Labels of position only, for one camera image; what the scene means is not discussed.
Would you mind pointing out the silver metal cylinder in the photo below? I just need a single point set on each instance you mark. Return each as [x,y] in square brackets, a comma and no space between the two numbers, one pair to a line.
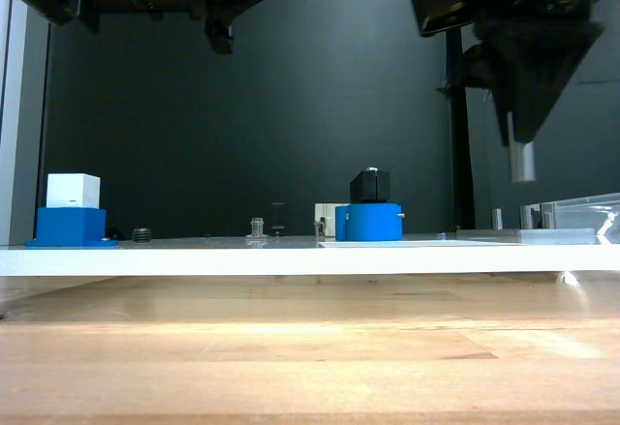
[523,163]

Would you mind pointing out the short grey metal peg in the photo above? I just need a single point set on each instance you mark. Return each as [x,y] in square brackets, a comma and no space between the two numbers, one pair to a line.
[496,219]
[526,217]
[547,217]

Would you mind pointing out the clear plastic tub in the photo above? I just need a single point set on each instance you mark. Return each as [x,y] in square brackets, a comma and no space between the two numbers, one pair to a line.
[591,212]

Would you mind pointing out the grey metal block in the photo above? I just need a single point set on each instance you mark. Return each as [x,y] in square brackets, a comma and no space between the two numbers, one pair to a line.
[557,236]

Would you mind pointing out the dark connector plug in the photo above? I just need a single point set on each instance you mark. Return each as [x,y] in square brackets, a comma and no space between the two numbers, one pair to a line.
[368,188]

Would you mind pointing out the beige multi-pin connector housing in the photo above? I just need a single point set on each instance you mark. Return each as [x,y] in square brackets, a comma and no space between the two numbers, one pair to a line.
[322,212]

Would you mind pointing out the white cube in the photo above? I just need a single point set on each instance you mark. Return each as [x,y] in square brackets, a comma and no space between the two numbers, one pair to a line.
[72,190]

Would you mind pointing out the black knurled screw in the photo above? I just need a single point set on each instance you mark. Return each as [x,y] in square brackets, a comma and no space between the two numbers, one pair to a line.
[142,235]

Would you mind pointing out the white task board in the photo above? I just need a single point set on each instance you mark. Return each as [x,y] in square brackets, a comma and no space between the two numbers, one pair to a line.
[194,260]

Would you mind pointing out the black metal frame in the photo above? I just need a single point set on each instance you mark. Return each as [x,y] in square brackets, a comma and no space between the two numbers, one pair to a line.
[460,154]

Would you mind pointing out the blue round connector mount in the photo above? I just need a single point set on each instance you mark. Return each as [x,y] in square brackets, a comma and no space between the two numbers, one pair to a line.
[368,224]

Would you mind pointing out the blue square mount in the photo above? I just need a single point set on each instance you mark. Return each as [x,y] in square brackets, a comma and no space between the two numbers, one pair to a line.
[68,226]

